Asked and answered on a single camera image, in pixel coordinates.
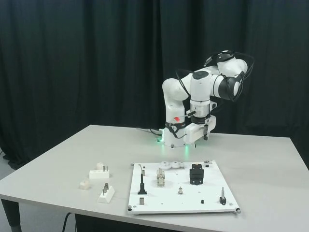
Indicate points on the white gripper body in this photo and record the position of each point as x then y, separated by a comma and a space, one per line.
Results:
193, 133

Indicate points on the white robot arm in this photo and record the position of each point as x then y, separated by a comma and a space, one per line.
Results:
175, 89

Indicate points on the small white round holder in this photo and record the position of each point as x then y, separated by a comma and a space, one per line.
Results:
99, 166

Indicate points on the metal square peg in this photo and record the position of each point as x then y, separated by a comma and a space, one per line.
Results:
106, 186

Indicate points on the long white peg holder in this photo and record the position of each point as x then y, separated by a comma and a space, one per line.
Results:
99, 174

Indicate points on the wedge white peg holder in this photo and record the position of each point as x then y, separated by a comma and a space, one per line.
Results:
106, 196

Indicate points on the black rod with red tag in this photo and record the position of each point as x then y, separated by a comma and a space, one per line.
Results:
190, 112

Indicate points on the metal bolt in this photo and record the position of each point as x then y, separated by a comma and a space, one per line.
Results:
206, 163

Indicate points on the white gear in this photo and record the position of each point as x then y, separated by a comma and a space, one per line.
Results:
176, 164
164, 165

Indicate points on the black D-SUB plug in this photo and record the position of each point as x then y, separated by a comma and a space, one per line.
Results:
196, 174

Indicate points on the metal BNC plug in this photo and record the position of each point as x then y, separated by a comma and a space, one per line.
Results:
180, 190

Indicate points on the white task board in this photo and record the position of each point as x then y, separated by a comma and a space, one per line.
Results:
183, 195

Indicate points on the black waterproof plug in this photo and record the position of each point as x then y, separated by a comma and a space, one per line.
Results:
222, 197

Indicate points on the black USB plug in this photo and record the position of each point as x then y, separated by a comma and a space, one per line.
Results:
142, 187

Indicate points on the small white square holder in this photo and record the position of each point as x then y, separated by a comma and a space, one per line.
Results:
85, 184

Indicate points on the black curtains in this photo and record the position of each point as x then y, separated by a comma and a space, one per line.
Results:
72, 60

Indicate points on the dark table leg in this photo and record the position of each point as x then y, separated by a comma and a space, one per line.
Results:
10, 215

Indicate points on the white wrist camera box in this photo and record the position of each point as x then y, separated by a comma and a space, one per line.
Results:
213, 105

